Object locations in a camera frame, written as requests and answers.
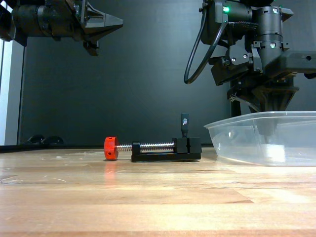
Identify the black USB-C socket connector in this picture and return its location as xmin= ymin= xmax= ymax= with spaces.
xmin=180 ymin=113 xmax=191 ymax=139

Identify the clear plastic tub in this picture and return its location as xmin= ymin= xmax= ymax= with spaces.
xmin=203 ymin=110 xmax=316 ymax=168

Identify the black clamp with red knob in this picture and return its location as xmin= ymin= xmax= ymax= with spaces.
xmin=103 ymin=136 xmax=202 ymax=163

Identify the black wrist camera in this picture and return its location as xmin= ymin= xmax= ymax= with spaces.
xmin=210 ymin=45 xmax=255 ymax=87

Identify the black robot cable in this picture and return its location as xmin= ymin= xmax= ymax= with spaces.
xmin=183 ymin=9 xmax=228 ymax=85

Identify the black aluminium table frame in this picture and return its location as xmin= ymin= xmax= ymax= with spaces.
xmin=0 ymin=144 xmax=218 ymax=154

